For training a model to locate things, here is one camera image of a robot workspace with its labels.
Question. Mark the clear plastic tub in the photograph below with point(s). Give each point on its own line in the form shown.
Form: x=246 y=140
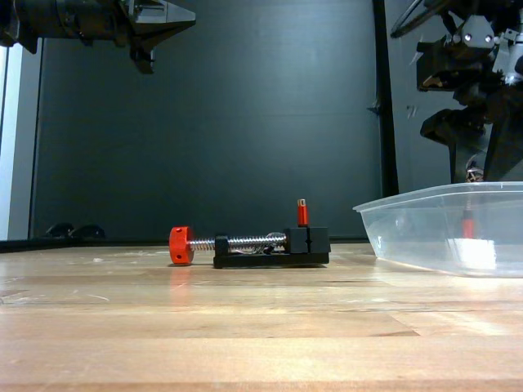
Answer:
x=408 y=241

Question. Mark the red rca connector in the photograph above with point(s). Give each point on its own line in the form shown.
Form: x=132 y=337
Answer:
x=468 y=226

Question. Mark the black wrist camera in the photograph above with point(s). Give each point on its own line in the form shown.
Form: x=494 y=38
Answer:
x=449 y=61

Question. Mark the black clamp with red knob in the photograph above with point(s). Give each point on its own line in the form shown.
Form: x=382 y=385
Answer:
x=306 y=247

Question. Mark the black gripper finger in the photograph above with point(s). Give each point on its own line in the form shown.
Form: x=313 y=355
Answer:
x=457 y=163
x=506 y=155
x=155 y=32
x=171 y=14

